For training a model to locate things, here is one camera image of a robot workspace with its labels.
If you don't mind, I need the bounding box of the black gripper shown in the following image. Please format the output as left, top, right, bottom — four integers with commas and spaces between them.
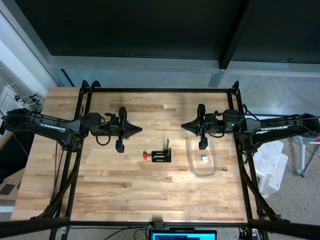
180, 104, 224, 151
104, 106, 144, 154

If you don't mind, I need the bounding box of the black vise with orange knob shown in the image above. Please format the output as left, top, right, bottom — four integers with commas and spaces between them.
142, 149, 173, 164

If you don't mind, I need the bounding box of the clear plastic tub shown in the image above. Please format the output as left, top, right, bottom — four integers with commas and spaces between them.
186, 138, 219, 179

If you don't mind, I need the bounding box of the white plastic step block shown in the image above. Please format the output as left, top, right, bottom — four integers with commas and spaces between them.
252, 141, 286, 200

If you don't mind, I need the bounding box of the black overhead beam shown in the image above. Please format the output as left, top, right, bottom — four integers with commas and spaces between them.
218, 0, 251, 70

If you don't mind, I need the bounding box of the blue laptop screen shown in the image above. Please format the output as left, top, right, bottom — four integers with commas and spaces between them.
149, 229, 218, 240

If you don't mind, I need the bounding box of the white power strip with plugs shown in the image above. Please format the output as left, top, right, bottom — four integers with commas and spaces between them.
12, 92, 43, 106

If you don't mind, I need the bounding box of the large black box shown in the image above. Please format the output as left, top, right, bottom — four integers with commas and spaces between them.
0, 129, 35, 185

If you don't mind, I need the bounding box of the brown cardboard box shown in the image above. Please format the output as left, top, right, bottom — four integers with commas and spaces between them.
0, 166, 26, 214

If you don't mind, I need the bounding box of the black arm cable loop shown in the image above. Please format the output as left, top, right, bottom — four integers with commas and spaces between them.
95, 133, 112, 147
208, 111, 226, 139

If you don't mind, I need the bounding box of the black metal frame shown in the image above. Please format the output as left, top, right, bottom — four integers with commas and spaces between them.
0, 79, 320, 240

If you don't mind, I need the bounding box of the small black camera box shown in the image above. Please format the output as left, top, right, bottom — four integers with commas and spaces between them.
149, 216, 166, 229

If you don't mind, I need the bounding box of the grey metal chair frame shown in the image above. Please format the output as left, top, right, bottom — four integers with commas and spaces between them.
284, 133, 320, 179

